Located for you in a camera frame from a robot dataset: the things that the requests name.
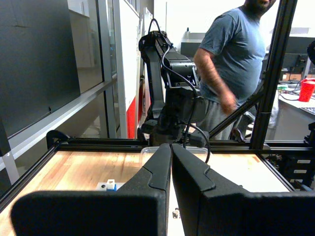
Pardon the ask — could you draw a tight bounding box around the black computer monitor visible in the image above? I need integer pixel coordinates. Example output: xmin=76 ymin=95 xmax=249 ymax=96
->
xmin=282 ymin=36 xmax=315 ymax=70

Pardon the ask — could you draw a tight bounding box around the person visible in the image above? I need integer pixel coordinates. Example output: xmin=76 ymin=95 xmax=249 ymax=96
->
xmin=193 ymin=0 xmax=278 ymax=141

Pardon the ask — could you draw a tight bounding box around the red plastic cup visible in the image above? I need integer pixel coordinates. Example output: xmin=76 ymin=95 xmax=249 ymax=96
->
xmin=298 ymin=78 xmax=315 ymax=103

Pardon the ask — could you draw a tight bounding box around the white task board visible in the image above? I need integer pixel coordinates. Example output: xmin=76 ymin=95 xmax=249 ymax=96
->
xmin=96 ymin=181 xmax=186 ymax=236

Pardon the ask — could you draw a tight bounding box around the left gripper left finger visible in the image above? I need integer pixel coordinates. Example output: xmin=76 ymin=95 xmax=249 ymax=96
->
xmin=11 ymin=143 xmax=172 ymax=236

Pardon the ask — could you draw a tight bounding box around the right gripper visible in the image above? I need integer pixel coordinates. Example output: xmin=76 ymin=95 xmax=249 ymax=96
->
xmin=140 ymin=119 xmax=210 ymax=147

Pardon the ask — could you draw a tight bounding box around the black frame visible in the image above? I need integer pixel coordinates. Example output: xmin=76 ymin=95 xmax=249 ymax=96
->
xmin=0 ymin=0 xmax=315 ymax=213

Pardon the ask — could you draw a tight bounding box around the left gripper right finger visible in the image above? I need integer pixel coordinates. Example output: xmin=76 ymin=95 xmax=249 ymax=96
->
xmin=172 ymin=144 xmax=315 ymax=236

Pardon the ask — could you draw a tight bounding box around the clear plastic container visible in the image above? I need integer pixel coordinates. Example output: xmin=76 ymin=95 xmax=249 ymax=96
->
xmin=139 ymin=146 xmax=208 ymax=169

